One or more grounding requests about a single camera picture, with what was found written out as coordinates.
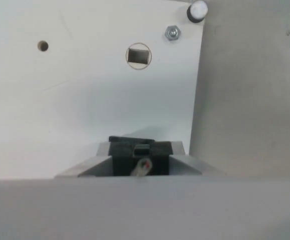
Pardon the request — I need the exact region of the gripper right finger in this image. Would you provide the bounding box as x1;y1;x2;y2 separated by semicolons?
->
149;140;227;177

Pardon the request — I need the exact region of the black USB plug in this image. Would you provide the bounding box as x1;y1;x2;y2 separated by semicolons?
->
131;136;155;180

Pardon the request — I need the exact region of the white task board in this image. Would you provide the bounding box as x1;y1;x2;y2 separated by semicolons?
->
0;0;209;181

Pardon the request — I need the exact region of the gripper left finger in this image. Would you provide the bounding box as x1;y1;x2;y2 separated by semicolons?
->
54;135;135;178

